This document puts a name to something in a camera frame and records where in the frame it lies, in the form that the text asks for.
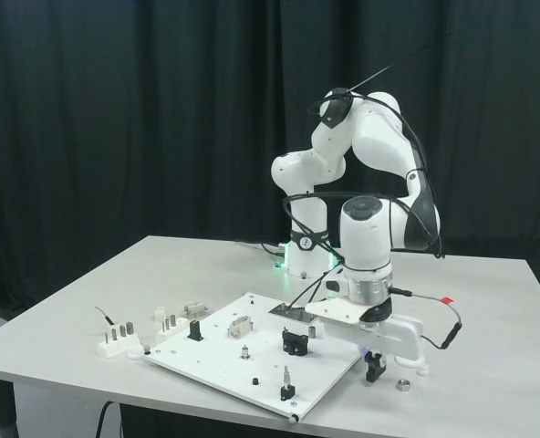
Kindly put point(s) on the black D-SUB plug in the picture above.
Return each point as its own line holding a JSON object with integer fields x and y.
{"x": 374, "y": 369}

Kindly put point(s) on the metal round peg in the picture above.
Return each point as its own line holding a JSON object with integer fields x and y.
{"x": 312, "y": 331}

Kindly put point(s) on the white task board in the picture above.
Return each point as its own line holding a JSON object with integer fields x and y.
{"x": 215, "y": 365}

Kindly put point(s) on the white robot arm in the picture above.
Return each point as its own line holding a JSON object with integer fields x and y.
{"x": 370, "y": 237}

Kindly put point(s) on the metal large square peg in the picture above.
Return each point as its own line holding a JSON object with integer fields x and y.
{"x": 128, "y": 330}

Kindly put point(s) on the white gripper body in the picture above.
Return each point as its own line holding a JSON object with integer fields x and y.
{"x": 388, "y": 340}

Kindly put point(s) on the black curtain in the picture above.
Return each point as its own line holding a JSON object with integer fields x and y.
{"x": 115, "y": 114}

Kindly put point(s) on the black equipment box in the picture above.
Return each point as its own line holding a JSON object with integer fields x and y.
{"x": 206, "y": 424}

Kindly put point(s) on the white round peg holder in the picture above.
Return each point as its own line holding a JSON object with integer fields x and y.
{"x": 172, "y": 330}

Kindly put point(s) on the metal bolt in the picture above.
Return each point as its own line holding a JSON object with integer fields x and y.
{"x": 404, "y": 384}

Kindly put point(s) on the white square peg holder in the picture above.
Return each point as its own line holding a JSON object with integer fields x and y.
{"x": 115, "y": 349}

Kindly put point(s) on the black USB plug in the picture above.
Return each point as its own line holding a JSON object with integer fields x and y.
{"x": 195, "y": 329}

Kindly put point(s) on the white large gear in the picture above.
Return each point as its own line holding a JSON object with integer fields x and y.
{"x": 407, "y": 363}

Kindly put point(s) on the metal BNC plug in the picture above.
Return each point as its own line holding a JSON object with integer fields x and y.
{"x": 245, "y": 355}

